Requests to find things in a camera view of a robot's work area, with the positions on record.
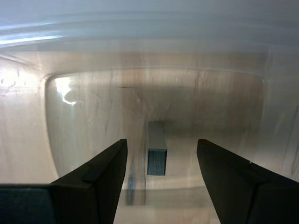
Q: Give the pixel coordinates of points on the clear plastic tub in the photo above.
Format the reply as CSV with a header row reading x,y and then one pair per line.
x,y
81,116

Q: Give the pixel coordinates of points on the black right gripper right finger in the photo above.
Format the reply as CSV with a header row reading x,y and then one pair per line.
x,y
245,193

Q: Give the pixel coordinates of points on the grey metal bar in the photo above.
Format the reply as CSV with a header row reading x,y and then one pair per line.
x,y
157,161

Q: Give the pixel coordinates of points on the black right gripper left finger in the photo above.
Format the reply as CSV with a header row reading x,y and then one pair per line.
x,y
70,200

